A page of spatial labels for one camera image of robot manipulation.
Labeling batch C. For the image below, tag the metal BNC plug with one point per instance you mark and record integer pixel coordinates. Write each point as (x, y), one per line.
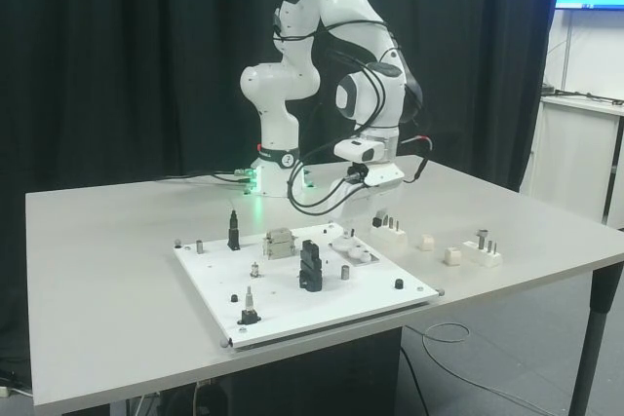
(254, 271)

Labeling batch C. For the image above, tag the large metal square peg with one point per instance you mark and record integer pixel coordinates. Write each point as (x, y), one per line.
(385, 222)

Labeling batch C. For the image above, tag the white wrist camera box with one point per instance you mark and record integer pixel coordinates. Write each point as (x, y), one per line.
(358, 149)

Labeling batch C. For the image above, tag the black D-SUB plug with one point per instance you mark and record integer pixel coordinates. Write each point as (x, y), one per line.
(310, 265)

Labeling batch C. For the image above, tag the black table leg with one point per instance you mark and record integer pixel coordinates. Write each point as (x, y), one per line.
(592, 338)

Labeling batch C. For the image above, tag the white square peg holder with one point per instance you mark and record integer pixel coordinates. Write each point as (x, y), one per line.
(390, 239)

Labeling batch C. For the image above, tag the large metal round peg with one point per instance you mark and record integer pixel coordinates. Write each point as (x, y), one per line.
(482, 237)

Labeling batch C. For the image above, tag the white cabinet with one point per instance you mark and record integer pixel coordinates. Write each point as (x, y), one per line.
(570, 158)

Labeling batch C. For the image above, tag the white medium gear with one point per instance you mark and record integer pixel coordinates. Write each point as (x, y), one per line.
(359, 254)

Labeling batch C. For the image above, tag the white task board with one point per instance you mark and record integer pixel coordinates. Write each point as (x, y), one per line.
(273, 299)

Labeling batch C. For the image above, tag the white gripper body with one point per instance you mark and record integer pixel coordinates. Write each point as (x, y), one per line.
(363, 201)

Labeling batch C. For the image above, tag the white power strip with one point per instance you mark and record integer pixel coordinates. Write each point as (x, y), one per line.
(4, 391)

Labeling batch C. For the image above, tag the tall black plug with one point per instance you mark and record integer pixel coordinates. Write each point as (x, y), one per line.
(234, 233)

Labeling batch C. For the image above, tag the black box under table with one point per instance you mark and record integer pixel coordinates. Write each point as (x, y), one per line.
(317, 372)

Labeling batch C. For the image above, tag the white large gear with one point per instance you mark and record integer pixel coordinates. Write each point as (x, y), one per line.
(341, 245)

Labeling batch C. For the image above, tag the black plug with pale stub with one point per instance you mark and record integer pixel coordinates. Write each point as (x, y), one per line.
(249, 311)

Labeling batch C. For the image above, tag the black curtain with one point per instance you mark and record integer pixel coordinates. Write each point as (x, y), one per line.
(122, 55)

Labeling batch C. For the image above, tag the metal D-SUB socket block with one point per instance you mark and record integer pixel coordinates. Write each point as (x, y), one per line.
(280, 244)

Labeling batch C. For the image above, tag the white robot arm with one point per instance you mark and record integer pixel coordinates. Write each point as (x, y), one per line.
(278, 89)

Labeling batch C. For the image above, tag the small white cube holder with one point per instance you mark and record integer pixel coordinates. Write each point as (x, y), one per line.
(453, 256)
(427, 243)

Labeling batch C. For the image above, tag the white round peg holder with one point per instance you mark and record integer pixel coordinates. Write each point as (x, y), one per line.
(482, 256)

